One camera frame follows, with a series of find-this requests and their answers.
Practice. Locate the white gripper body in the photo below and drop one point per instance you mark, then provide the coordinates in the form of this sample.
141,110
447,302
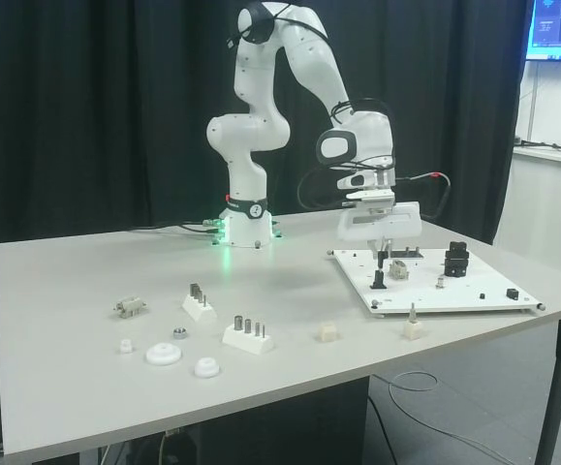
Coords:
382,225

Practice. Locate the black USB plug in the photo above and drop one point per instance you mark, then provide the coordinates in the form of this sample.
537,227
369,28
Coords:
381,262

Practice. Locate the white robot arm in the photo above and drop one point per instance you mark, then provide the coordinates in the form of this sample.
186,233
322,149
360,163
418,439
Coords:
251,160

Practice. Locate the white task board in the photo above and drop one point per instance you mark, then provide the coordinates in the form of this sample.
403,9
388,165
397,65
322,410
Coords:
420,295

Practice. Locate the black D-SUB plug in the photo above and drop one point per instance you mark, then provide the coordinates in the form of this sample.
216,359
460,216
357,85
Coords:
456,261

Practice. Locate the metal bolt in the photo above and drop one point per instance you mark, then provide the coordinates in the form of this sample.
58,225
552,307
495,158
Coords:
412,314

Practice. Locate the white bolt holder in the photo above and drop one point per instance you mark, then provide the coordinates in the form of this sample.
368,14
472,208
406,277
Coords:
412,331

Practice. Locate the small white plug holder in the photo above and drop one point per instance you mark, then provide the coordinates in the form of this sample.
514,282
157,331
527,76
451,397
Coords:
328,333

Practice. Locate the small metal round peg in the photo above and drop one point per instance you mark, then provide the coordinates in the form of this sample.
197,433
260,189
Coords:
258,329

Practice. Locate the medium metal round peg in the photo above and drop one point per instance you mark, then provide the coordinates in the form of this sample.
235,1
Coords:
249,327

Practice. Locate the large metal round peg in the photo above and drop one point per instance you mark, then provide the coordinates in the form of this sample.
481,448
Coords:
239,324

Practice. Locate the white round peg holder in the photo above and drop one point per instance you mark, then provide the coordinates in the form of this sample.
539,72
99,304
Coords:
248,344

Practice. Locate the white cabinet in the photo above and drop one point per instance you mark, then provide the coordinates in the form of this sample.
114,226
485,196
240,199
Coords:
541,203

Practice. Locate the large metal square peg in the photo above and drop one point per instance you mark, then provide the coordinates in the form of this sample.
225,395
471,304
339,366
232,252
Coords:
195,292

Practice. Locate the white square peg holder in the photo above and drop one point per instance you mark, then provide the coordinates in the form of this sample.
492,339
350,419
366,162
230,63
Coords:
197,310

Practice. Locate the white medium gear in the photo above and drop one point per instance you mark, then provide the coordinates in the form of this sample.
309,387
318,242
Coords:
207,368

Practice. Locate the white large gear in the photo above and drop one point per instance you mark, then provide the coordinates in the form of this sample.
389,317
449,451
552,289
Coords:
164,354

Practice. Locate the grey waterproof plug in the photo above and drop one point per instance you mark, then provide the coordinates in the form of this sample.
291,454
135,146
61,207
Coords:
128,308

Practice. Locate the blue screen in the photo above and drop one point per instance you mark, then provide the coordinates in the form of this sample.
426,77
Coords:
558,29

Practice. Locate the black curtain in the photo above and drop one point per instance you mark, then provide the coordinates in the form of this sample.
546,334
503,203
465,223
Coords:
91,97

